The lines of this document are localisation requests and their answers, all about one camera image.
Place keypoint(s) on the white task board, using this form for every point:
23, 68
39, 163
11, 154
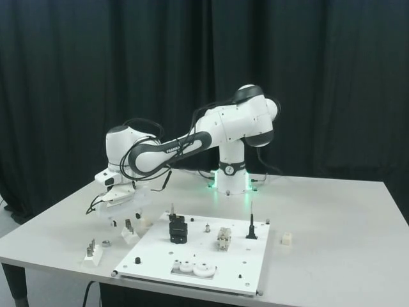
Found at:
191, 249

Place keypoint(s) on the small white box dark window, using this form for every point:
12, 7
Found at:
107, 178

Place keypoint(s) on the black curtain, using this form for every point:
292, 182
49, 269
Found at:
96, 64

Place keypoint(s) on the beige multi-pin connector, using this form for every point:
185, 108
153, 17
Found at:
224, 240

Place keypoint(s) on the small white cube holder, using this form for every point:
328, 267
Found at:
286, 239

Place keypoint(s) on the white round peg holder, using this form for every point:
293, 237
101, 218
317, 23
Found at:
92, 259

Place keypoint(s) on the black D-SUB plug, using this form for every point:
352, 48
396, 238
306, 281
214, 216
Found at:
178, 230

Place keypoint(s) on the white medium gear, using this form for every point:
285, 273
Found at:
186, 266

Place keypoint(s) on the white square peg holder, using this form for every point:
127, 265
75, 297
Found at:
129, 236

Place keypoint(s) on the white large gear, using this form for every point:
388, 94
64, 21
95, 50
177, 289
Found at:
204, 269

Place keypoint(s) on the black table leg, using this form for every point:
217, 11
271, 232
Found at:
14, 288

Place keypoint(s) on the metal nut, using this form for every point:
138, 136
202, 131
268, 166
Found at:
106, 243

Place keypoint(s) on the white small gear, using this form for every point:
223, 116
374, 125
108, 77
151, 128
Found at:
176, 266

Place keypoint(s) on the metal BNC plug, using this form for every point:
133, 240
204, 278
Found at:
208, 228

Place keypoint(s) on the flat white mounting plate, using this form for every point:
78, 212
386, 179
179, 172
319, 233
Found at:
119, 195

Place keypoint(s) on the black bolt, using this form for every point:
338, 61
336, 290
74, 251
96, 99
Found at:
138, 260

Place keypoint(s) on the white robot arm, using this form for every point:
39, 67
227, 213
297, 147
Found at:
230, 128

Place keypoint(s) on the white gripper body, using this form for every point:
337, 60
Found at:
123, 208

